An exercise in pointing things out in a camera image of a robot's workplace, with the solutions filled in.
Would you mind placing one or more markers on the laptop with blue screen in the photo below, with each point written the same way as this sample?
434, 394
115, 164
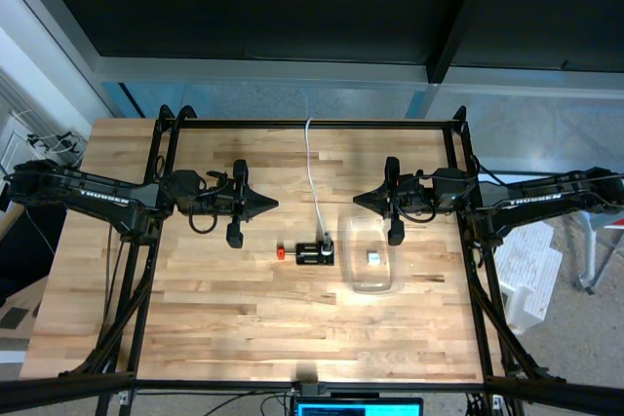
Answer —
356, 408

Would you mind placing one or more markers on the black table level camera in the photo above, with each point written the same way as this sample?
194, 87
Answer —
310, 387

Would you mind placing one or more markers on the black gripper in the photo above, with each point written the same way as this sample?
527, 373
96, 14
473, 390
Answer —
396, 236
236, 236

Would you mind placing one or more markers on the small white block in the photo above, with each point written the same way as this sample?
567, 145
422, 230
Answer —
374, 258

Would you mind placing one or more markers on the black aluminium table frame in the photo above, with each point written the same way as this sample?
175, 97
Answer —
58, 389

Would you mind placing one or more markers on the cardboard box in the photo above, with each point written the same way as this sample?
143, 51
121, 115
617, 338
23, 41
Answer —
24, 294

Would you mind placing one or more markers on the black clamp with red knob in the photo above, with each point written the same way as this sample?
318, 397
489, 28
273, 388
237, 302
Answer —
304, 254

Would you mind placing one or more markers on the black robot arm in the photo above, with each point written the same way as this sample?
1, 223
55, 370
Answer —
526, 201
97, 194

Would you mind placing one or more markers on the grey metal stand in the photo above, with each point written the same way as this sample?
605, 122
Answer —
591, 250

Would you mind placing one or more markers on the clear plastic tub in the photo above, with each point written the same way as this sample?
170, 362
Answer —
356, 240

